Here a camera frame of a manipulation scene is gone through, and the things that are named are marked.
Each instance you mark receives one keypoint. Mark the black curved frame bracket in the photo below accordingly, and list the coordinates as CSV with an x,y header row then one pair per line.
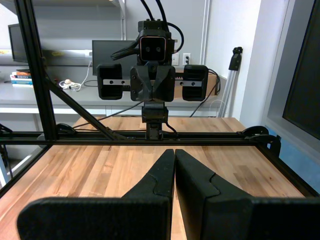
x,y
65,129
252,132
275,145

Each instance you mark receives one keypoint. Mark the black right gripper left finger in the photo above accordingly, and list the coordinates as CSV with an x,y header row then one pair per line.
x,y
112,217

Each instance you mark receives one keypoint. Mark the white wall outlet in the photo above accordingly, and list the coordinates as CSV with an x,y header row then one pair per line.
x,y
176,59
186,59

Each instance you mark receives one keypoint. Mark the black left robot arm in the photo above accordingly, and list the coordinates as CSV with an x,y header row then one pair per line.
x,y
155,112

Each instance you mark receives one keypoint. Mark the brown cardboard box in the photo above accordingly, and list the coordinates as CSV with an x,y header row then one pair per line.
x,y
212,85

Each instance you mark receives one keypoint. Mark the stack of books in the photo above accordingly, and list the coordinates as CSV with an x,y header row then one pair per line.
x,y
22,78

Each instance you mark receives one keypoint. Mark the silver tripod with black head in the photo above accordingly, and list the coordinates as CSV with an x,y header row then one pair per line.
x,y
236,60

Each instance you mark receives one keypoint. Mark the grey workbench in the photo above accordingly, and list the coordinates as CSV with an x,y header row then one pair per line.
x,y
87,96

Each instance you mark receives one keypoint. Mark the black computer monitor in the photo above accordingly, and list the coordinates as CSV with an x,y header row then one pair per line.
x,y
17,42
102,55

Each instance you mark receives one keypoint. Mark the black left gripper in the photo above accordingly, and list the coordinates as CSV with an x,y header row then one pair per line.
x,y
110,92

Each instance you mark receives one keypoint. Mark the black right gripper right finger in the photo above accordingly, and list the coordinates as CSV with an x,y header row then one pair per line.
x,y
237,220

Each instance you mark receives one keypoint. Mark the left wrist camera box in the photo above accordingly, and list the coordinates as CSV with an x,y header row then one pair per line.
x,y
152,48

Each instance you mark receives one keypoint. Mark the black aluminium table frame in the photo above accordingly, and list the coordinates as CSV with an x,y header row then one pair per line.
x,y
35,75

